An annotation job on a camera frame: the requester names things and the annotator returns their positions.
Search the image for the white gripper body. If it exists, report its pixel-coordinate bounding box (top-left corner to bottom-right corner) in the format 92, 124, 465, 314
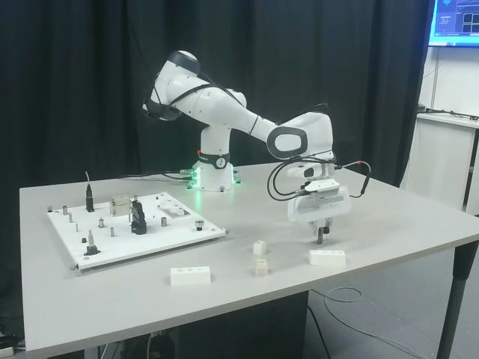
286, 188, 352, 225

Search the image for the long white peg holder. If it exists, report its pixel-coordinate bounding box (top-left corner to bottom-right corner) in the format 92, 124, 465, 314
308, 249, 346, 266
170, 266, 213, 287

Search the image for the white cabinet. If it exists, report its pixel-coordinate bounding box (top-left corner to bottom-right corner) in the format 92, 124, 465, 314
402, 111, 479, 217

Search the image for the dark grey table leg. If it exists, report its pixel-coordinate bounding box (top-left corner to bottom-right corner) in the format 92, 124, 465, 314
436, 239, 471, 359

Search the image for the black D-SUB plug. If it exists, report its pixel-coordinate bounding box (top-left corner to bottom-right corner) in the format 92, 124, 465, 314
129, 199, 147, 236

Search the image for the white task board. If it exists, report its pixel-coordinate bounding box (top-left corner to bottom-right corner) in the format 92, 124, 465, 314
46, 192, 229, 271

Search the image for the black and metal bolt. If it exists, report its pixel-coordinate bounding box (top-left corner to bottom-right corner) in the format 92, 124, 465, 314
85, 230, 100, 257

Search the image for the black waterproof plug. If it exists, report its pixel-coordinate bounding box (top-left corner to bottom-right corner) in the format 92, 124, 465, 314
84, 171, 95, 213

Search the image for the blue screen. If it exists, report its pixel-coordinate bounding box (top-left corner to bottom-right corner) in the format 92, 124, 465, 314
427, 0, 479, 49

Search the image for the black curtain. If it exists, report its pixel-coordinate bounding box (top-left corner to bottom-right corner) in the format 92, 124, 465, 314
0, 0, 431, 337

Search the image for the black looped gripper cable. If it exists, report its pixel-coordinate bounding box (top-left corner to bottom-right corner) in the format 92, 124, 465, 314
266, 159, 311, 203

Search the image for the black base cable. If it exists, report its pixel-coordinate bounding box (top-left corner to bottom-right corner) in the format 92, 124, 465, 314
125, 170, 195, 181

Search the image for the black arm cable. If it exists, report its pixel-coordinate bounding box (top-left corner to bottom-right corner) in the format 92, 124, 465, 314
141, 73, 248, 120

